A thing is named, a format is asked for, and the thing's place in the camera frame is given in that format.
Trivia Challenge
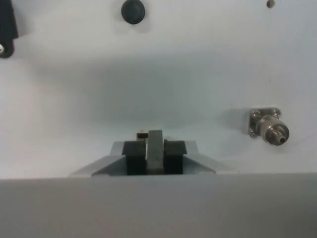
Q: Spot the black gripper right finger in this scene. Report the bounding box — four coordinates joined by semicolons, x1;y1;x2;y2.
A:
162;139;239;176

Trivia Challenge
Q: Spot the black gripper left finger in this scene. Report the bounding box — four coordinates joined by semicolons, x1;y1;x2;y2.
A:
67;140;148;178

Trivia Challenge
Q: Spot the metal square peg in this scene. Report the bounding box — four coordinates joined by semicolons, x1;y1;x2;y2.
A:
145;129;165;175

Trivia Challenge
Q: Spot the white task board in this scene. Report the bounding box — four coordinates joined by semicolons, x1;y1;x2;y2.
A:
0;0;317;180

